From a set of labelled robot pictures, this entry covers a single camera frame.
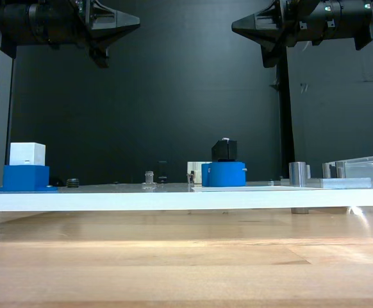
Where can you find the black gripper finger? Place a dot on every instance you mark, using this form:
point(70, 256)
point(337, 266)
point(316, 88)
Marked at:
point(109, 35)
point(263, 36)
point(116, 19)
point(263, 20)

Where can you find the silver 16mm cylinder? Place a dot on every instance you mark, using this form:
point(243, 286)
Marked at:
point(297, 174)

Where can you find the thin silver cylinder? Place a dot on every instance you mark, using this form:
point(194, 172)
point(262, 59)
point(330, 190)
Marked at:
point(308, 171)

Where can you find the small silver cylinder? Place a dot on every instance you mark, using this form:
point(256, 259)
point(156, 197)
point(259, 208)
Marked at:
point(326, 170)
point(339, 170)

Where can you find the black plug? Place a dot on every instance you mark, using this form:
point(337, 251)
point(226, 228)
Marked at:
point(224, 149)

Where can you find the white square block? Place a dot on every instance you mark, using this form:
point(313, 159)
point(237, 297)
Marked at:
point(26, 154)

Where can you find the blue round socket base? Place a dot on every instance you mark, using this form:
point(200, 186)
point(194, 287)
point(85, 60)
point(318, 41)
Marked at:
point(225, 174)

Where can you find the small black connector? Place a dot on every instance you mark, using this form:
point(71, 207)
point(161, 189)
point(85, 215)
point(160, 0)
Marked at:
point(162, 170)

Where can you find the clear plastic tub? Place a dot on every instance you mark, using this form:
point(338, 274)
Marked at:
point(366, 167)

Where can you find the clear plastic connector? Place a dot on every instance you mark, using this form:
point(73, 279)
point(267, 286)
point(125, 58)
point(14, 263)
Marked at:
point(148, 179)

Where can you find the white connector housing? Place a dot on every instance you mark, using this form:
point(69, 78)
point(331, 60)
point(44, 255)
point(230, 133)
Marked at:
point(194, 170)

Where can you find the blue square socket base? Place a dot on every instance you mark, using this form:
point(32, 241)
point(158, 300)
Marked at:
point(26, 178)

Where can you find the grey peg plate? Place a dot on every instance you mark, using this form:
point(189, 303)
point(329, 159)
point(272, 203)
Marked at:
point(343, 183)

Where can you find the white board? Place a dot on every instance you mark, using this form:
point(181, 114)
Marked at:
point(109, 200)

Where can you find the black metal frame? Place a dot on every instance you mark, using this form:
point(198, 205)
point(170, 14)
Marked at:
point(284, 112)

